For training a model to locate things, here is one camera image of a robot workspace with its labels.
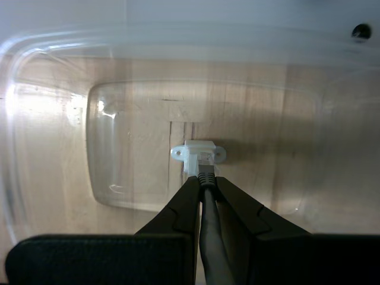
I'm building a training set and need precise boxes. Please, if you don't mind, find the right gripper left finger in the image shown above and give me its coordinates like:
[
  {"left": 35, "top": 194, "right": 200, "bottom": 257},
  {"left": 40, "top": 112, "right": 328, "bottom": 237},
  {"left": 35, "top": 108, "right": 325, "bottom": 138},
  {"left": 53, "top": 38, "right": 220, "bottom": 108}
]
[{"left": 5, "top": 175, "right": 203, "bottom": 285}]

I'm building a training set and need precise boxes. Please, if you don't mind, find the white connector mount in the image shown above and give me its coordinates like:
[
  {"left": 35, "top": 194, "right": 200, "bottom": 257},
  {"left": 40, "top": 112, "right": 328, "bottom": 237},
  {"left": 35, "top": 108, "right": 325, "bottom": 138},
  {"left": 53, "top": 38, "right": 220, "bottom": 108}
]
[{"left": 170, "top": 140, "right": 227, "bottom": 179}]

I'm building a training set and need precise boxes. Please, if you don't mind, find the clear plastic tub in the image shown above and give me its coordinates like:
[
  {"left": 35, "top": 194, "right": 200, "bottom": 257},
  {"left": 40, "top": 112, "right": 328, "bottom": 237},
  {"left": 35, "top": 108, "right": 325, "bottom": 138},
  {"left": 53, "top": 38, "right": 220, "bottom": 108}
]
[{"left": 0, "top": 20, "right": 380, "bottom": 238}]

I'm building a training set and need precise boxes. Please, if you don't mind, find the small black round knob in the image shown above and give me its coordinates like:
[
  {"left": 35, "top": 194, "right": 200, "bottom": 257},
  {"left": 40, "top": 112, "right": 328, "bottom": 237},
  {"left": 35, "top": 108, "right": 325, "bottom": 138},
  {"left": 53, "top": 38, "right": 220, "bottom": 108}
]
[{"left": 351, "top": 23, "right": 373, "bottom": 41}]

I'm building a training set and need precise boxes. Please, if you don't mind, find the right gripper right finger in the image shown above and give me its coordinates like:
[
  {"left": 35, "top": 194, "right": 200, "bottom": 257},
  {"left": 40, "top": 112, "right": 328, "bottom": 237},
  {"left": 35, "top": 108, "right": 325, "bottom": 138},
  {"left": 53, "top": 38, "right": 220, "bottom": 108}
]
[{"left": 216, "top": 176, "right": 380, "bottom": 285}]

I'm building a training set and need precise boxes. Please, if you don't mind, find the white task board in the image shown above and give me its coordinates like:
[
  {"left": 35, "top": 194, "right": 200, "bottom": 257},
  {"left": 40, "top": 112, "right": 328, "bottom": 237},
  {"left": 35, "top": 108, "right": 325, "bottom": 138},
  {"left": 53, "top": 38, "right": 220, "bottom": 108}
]
[{"left": 0, "top": 0, "right": 380, "bottom": 60}]

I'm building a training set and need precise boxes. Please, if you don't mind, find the RJ45 plug with black cable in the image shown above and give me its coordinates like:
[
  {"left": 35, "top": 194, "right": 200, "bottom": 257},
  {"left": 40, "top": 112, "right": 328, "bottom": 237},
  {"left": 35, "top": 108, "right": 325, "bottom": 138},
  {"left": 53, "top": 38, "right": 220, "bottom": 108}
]
[{"left": 197, "top": 151, "right": 238, "bottom": 285}]

